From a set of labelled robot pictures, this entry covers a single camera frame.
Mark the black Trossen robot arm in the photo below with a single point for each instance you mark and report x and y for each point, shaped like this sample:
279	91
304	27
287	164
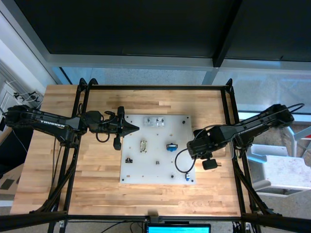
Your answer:
51	122
252	123

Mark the small blue connector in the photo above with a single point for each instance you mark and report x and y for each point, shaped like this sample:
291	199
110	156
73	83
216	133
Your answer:
187	177

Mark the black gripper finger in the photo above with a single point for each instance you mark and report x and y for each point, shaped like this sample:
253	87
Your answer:
130	125
128	131

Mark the black low camera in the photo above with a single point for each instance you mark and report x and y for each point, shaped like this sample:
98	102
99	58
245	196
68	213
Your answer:
153	218

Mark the black rectangular panel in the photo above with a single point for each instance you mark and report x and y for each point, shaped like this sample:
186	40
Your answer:
12	150

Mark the grey-white connector housing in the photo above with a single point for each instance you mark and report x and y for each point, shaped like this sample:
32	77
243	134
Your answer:
143	146

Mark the brown cardboard sheet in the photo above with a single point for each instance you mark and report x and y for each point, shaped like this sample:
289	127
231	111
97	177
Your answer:
17	174

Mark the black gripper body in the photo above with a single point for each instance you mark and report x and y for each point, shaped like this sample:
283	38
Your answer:
209	165
118	143

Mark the grey chair frame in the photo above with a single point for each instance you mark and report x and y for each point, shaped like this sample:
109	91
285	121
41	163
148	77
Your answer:
292	140

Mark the black vertical post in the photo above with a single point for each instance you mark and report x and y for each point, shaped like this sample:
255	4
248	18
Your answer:
226	36

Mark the black aluminium frame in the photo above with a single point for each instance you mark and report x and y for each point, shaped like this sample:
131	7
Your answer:
155	87

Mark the white board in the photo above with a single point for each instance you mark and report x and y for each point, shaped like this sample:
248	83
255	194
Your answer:
136	170

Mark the black foam pad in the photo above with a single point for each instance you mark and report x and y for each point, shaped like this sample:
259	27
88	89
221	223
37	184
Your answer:
7	184

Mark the black USB socket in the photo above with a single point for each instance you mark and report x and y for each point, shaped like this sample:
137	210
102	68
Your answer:
128	160

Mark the aluminium block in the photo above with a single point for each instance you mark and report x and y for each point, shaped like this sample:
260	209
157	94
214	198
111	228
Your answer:
153	125

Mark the blue D-sub connector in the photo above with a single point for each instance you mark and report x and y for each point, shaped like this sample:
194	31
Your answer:
171	146

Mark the white plastic stool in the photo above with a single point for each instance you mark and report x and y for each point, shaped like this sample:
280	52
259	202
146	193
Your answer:
284	170

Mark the blue laptop screen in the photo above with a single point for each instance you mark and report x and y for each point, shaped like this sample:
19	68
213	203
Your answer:
177	229

